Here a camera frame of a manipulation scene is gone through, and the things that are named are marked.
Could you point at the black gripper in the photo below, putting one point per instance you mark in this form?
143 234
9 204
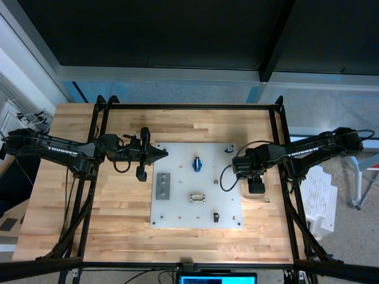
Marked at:
256 185
142 154

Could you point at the black table-level camera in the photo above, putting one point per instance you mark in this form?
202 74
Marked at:
187 263

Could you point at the large blue bar clamp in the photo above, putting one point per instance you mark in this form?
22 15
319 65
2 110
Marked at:
197 164

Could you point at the grey metal bar holder plate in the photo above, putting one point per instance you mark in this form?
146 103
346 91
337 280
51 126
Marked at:
163 189

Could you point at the grey aluminium window ledge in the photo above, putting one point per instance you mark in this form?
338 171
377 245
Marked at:
177 74

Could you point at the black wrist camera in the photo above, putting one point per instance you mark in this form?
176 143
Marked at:
241 165

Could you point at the white task board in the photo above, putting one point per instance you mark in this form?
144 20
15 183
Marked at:
183 207

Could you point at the black aluminium table frame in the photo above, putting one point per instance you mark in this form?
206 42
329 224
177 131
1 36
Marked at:
189 106

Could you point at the white foam packaging block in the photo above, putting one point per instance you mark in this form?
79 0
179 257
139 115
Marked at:
319 207

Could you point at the beige multi-pin connector housing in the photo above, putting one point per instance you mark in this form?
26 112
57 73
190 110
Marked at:
197 198

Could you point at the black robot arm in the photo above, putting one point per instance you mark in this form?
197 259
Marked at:
311 151
59 149

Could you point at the grey metal stand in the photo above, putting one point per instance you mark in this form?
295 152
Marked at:
359 183

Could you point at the black socket housing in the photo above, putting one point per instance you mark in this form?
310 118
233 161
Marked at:
216 217

